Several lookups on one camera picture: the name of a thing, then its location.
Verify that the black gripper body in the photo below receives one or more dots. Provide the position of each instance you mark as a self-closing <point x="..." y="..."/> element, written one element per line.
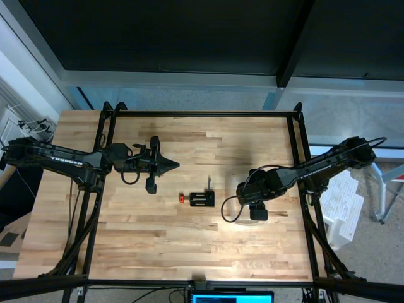
<point x="259" y="212"/>
<point x="151" y="164"/>

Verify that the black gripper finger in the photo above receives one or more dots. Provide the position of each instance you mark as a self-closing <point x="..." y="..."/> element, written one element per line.
<point x="165" y="161"/>
<point x="165" y="168"/>

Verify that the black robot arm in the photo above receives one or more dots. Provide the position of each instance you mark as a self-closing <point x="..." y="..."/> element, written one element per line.
<point x="63" y="159"/>
<point x="315" y="172"/>

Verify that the clear plastic tub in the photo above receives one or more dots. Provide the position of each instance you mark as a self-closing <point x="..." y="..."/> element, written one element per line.
<point x="246" y="223"/>

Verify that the black vise with red knob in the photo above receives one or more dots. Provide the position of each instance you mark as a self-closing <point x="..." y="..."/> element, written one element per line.
<point x="202" y="199"/>

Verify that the white foam packaging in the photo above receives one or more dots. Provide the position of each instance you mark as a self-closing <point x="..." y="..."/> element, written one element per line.
<point x="342" y="214"/>

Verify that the laptop screen with blue edge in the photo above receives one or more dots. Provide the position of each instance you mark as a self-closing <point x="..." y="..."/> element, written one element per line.
<point x="230" y="298"/>

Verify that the brown cardboard box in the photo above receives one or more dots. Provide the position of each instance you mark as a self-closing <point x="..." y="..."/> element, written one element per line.
<point x="15" y="230"/>

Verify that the black aluminium table frame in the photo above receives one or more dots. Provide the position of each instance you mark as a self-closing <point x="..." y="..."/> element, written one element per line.
<point x="202" y="114"/>

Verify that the black arched frame bracket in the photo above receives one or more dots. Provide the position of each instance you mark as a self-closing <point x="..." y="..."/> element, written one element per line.
<point x="298" y="107"/>
<point x="106" y="109"/>
<point x="121" y="105"/>

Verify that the small black camera box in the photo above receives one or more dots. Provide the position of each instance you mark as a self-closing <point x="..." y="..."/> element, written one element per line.
<point x="199" y="284"/>

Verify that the silver metal leg frame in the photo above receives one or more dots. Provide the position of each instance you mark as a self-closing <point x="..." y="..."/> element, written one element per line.
<point x="380" y="195"/>

